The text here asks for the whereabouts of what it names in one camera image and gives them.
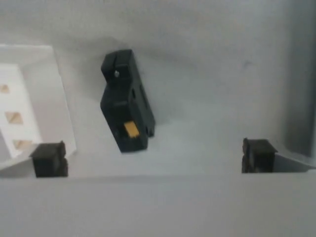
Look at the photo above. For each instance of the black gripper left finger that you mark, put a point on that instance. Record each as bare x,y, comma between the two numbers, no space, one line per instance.
50,160

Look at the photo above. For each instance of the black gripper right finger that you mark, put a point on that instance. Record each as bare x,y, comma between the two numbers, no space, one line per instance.
259,158

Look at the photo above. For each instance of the white holder with square holes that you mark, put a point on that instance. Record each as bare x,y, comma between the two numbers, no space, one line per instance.
58,98

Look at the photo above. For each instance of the black D-SUB plug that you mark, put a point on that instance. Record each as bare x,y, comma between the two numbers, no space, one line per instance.
126,103

